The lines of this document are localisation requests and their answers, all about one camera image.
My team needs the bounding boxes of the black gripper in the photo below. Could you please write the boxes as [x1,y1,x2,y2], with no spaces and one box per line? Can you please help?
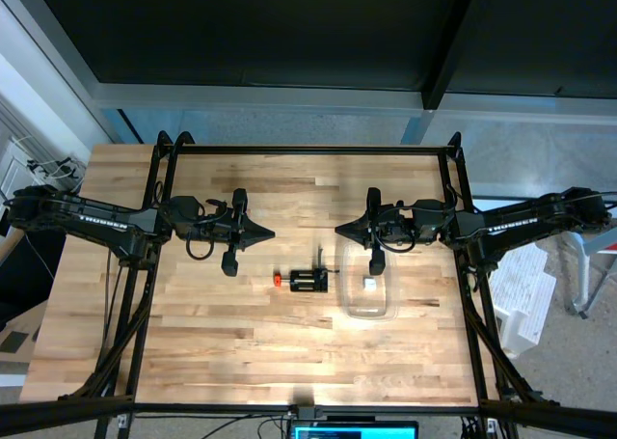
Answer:
[201,189,277,278]
[334,186,412,276]

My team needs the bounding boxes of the grey metal stand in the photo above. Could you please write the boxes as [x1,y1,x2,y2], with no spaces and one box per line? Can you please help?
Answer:
[560,229,617,320]

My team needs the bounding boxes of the large black floor object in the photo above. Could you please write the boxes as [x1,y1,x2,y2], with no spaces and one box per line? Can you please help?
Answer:
[0,229,67,332]

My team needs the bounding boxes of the brown cardboard box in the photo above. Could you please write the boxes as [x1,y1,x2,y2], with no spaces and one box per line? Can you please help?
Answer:
[0,301,49,364]

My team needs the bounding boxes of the black vise with red knob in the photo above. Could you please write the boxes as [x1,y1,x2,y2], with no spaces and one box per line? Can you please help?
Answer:
[273,266,333,294]

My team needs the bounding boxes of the black aluminium frame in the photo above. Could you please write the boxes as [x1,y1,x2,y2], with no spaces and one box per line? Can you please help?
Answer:
[0,129,617,439]

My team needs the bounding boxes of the black curved frame bracket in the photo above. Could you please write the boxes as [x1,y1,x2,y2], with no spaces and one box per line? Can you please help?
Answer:
[172,130,197,157]
[151,129,172,159]
[446,131,466,159]

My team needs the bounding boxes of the black wall column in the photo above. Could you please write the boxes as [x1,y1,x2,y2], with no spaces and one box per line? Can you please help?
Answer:
[421,0,483,113]

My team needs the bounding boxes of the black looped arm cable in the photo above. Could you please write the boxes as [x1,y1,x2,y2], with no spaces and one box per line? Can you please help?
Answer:
[370,200,418,256]
[184,200,228,262]

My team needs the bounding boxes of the clear plastic tub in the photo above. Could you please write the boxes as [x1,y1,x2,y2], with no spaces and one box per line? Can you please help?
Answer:
[338,242,400,322]

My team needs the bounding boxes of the laptop screen with blue edge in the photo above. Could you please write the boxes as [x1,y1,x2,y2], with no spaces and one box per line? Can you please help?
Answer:
[290,420,419,439]

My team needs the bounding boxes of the power strip with white cables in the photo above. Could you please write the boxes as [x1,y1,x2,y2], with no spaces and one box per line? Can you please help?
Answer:
[23,155,84,183]

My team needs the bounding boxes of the red and white panel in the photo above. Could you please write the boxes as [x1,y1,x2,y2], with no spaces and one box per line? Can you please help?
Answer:
[596,225,617,258]

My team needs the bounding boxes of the white stepped foam block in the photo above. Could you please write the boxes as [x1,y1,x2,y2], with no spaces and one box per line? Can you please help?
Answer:
[489,243,561,361]

